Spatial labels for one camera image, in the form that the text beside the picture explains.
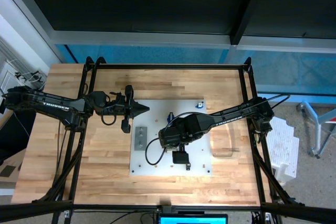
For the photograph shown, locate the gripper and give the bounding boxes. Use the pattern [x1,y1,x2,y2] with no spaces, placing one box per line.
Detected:
[114,84,150,134]
[172,145,190,165]

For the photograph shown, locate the white taskboard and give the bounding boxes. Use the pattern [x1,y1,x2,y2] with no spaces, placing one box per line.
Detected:
[129,100,213,177]

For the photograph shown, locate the grey metal plate with posts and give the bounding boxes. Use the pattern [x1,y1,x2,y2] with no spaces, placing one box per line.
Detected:
[134,126,148,151]

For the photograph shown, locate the clear plastic tub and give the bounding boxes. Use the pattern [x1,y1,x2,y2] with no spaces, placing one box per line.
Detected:
[209,119,241,161]

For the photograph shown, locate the blue translucent partition panel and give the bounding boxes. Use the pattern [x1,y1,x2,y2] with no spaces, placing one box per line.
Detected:
[55,43,232,65]
[232,48,336,96]

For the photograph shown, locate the blue laptop screen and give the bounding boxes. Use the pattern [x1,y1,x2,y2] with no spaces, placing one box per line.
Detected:
[156,213,228,224]

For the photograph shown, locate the white foam block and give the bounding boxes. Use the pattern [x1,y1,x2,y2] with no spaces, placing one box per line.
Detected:
[265,116,300,186]

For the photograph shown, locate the cardboard box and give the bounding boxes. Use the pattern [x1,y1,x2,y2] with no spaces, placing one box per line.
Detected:
[0,148,27,183]

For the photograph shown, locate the silver metal stand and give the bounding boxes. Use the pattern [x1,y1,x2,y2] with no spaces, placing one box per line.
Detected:
[296,100,336,159]

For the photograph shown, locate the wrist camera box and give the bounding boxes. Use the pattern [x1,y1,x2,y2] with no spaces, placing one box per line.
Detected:
[158,126,173,148]

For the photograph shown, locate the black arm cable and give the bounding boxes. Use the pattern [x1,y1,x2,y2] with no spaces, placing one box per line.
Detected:
[145,136,169,166]
[101,104,118,126]

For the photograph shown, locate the silver aluminium partition frame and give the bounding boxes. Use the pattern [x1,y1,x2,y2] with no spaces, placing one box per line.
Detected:
[0,0,336,65]

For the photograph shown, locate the wall plugs with white cables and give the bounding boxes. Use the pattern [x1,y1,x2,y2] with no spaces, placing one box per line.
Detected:
[6,60,47,84]

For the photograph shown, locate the thin black base cable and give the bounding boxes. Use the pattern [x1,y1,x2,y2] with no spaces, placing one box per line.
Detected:
[262,93,291,111]

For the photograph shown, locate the black rig frame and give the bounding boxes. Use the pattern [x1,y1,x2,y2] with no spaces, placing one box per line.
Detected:
[0,55,336,224]

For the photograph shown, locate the black wall pillar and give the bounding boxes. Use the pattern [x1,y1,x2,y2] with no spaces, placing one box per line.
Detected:
[229,0,264,46]

